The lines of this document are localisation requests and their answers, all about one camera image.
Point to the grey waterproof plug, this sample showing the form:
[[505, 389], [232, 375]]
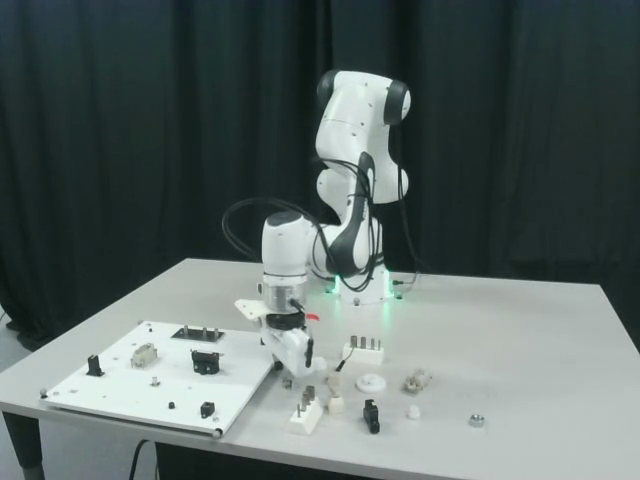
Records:
[[417, 381]]

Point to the metal nut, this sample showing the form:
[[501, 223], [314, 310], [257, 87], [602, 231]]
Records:
[[475, 420]]

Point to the white USB plug holder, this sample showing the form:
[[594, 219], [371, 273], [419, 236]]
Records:
[[333, 384]]

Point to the flat white mounting plate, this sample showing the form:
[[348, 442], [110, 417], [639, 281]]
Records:
[[248, 307]]

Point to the white large gear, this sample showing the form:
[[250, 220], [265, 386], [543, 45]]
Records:
[[371, 385]]

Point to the black D-SUB plug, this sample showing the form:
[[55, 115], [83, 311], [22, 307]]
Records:
[[370, 415]]

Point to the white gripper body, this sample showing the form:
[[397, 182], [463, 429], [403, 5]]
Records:
[[290, 350]]

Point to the dark grey table leg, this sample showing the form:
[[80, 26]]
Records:
[[20, 450]]

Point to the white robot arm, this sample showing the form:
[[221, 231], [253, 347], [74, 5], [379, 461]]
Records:
[[360, 100]]

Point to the black curtain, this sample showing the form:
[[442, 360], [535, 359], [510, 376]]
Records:
[[100, 100]]

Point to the white square peg holder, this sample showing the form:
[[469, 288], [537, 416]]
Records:
[[300, 424]]

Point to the white medium gear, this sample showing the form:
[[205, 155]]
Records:
[[321, 364]]

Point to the white task board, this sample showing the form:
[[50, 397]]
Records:
[[125, 395]]

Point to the white small gear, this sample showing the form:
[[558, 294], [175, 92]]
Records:
[[411, 413]]

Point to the large metal square peg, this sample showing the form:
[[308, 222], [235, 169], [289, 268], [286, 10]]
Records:
[[313, 393]]

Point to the white round peg holder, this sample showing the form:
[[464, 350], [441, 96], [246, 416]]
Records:
[[367, 356]]

